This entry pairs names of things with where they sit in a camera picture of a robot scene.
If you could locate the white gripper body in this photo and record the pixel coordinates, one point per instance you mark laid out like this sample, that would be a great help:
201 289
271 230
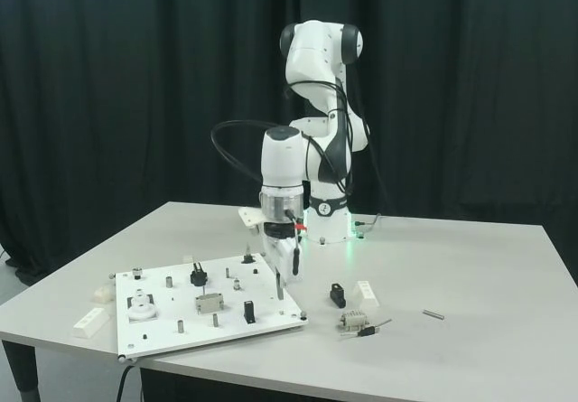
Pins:
283 253

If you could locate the metal square peg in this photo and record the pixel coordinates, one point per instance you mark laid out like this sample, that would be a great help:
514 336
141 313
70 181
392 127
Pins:
281 293

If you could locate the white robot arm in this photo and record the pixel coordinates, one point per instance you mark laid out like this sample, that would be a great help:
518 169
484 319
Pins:
320 63

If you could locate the metal round peg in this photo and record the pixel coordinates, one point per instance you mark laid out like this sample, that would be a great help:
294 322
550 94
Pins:
434 314

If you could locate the long white peg holder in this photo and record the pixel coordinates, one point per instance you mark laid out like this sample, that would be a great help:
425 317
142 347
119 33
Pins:
92 324

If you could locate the thin black rod red tag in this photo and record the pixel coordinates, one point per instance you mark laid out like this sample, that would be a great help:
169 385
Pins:
295 257

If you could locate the metal bolt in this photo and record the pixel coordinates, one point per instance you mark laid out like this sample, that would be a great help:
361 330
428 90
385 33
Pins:
237 284

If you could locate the black Ethernet plug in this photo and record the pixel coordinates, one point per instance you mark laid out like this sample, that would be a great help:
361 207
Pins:
338 294

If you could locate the black waterproof plug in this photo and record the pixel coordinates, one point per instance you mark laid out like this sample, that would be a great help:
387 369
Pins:
198 276

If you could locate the metal D-SUB plug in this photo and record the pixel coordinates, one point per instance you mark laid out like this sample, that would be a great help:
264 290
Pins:
350 321

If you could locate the white task board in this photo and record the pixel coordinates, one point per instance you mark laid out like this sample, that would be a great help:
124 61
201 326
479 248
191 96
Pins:
203 330

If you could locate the white block holder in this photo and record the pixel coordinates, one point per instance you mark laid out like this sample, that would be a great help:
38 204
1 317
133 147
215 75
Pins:
366 292

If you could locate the white medium gear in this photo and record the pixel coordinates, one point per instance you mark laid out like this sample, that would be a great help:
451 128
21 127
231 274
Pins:
144 303

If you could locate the white small gear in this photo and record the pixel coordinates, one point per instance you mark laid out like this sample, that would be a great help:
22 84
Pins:
139 292

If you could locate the metal BNC plug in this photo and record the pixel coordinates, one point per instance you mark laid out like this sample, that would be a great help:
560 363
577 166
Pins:
137 273

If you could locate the white large gear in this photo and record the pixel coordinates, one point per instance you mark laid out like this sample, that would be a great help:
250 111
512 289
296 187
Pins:
141 315

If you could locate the small white holder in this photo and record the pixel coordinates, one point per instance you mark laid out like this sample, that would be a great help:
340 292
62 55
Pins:
103 294

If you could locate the black curtain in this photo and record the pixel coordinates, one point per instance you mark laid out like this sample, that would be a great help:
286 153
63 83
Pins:
113 81

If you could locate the black table leg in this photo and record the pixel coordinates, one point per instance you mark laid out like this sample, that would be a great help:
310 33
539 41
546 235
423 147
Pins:
20 370

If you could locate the flat white mount plate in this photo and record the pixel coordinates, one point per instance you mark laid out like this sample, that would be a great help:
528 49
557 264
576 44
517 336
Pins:
249 217

